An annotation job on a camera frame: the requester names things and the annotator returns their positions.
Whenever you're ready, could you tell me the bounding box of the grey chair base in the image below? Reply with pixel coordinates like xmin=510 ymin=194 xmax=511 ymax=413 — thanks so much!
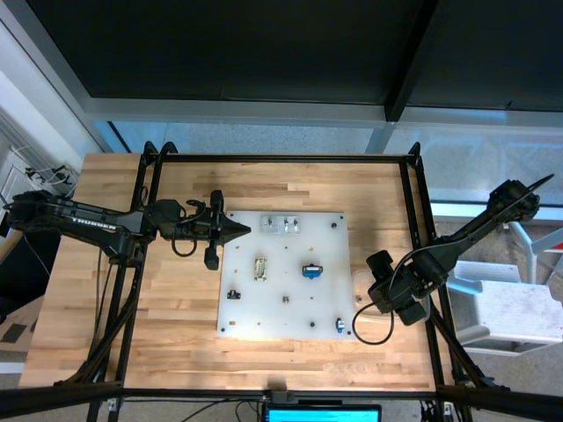
xmin=496 ymin=215 xmax=563 ymax=282

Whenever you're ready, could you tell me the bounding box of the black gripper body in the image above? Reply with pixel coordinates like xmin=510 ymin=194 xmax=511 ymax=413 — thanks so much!
xmin=193 ymin=190 xmax=225 ymax=271
xmin=367 ymin=250 xmax=427 ymax=327

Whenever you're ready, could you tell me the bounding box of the laptop screen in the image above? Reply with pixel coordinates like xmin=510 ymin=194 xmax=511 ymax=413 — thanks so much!
xmin=262 ymin=403 xmax=383 ymax=422

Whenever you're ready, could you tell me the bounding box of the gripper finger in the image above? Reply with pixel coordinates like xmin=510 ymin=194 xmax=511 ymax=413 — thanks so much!
xmin=222 ymin=229 xmax=252 ymax=245
xmin=222 ymin=213 xmax=252 ymax=230

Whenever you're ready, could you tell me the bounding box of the aluminium bar with screws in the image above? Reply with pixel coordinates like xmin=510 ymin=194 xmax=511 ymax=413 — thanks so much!
xmin=261 ymin=215 xmax=303 ymax=236

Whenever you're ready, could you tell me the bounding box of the black aluminium frame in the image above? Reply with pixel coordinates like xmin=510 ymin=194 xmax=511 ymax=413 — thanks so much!
xmin=0 ymin=140 xmax=563 ymax=422

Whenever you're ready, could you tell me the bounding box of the white board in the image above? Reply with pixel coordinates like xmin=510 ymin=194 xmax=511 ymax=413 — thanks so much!
xmin=216 ymin=210 xmax=355 ymax=342

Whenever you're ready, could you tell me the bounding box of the clear plastic tub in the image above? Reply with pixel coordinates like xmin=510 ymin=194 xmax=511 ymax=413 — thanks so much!
xmin=351 ymin=268 xmax=430 ymax=324

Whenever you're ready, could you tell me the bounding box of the white step stool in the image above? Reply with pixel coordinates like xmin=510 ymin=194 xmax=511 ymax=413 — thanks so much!
xmin=452 ymin=261 xmax=563 ymax=357

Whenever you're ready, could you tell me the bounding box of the black looped cable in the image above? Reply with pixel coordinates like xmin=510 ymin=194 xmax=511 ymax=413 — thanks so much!
xmin=171 ymin=230 xmax=197 ymax=258
xmin=351 ymin=302 xmax=394 ymax=346

